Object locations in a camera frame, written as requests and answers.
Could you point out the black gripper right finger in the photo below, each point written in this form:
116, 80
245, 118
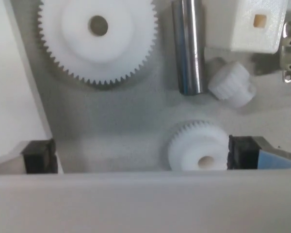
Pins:
243, 155

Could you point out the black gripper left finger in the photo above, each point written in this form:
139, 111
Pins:
40, 157

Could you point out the metal round peg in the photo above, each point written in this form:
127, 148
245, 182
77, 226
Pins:
188, 46

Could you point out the white peg holder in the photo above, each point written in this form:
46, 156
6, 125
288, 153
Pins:
254, 26

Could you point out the white medium gear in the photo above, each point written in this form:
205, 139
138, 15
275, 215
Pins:
196, 148

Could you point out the white small gear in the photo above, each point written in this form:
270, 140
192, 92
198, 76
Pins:
231, 85

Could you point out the white large gear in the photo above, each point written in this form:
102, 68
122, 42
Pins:
92, 41

